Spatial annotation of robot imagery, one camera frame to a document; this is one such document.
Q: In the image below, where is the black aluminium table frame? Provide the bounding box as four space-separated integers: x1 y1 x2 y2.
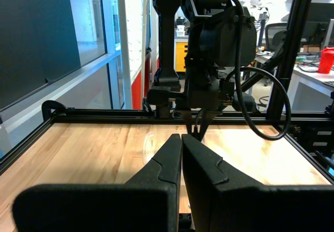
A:
0 0 334 185

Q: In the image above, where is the large black computer monitor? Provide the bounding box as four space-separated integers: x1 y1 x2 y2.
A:
302 2 334 47

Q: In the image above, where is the red plastic container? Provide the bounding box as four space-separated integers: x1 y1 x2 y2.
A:
317 47 334 74

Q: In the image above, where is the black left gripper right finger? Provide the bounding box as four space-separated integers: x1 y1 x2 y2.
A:
181 133 334 232

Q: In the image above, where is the black frame clamp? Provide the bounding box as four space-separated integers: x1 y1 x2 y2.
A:
41 99 69 115

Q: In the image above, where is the flat cardboard box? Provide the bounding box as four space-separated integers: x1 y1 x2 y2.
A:
300 45 321 55

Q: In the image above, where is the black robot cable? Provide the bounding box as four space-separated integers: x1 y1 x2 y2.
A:
200 0 292 141

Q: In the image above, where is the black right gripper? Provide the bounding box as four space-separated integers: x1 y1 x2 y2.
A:
147 76 259 142

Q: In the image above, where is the black mesh office chair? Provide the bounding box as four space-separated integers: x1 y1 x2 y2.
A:
265 22 288 52

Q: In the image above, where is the white office desk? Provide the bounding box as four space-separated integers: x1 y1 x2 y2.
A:
283 64 334 112

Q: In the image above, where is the red cabinet panel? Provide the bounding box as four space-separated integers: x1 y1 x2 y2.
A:
130 56 151 110

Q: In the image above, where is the black control box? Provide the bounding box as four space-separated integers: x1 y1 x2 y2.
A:
285 123 334 180

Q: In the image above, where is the white lattice robot stand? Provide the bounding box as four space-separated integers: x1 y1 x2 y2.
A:
249 0 271 52

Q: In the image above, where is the yellow drawer cabinet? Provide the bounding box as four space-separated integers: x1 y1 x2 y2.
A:
175 41 189 72

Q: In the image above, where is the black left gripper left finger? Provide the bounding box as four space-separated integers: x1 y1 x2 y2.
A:
11 133 183 232

